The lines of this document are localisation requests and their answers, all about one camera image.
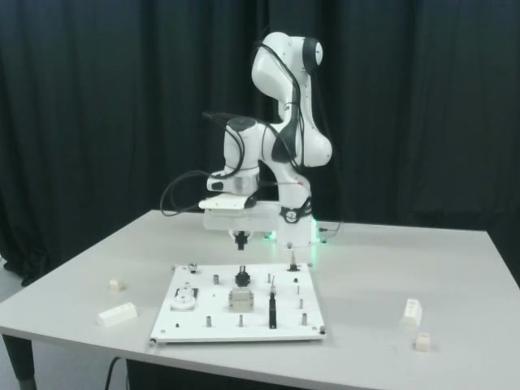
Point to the metal square peg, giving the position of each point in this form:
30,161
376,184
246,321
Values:
304,319
240,320

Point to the small white holder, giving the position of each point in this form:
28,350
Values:
423,341
116,285

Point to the black curtain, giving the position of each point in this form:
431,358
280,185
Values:
101,101

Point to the tall white holder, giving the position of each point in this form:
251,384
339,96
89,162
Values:
411,312

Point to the black waterproof plug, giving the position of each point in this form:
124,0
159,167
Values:
292,262

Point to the black USB plug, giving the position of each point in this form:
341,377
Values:
272,310

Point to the black table leg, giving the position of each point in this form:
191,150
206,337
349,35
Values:
19,361

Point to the long white holder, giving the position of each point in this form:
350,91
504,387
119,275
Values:
117,315

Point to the black D-SUB plug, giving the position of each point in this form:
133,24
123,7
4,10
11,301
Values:
242,242

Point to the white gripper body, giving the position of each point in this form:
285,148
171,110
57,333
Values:
227,221

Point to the white medium gear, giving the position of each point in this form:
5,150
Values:
186,290

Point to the white task board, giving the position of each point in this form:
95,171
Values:
227,325

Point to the metal BNC plug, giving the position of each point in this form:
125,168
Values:
192,268

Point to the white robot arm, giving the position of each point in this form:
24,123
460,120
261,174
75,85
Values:
298,105

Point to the white large gear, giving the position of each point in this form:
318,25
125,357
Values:
182,303

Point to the thin black rod red tag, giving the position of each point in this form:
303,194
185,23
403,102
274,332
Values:
284,183

